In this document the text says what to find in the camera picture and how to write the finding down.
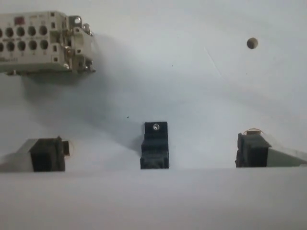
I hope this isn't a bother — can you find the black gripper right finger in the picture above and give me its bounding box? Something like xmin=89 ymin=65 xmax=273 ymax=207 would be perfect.
xmin=236 ymin=129 xmax=307 ymax=168

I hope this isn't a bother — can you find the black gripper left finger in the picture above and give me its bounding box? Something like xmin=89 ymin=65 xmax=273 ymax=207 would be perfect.
xmin=0 ymin=136 xmax=71 ymax=173

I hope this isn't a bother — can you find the beige multi-pin connector socket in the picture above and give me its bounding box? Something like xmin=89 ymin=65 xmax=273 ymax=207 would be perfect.
xmin=0 ymin=10 xmax=97 ymax=76

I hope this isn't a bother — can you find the white task board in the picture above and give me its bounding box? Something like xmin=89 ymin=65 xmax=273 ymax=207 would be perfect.
xmin=0 ymin=0 xmax=307 ymax=173

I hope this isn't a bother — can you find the small black stepped bracket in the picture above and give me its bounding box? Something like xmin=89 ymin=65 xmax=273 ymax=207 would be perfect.
xmin=139 ymin=121 xmax=172 ymax=170

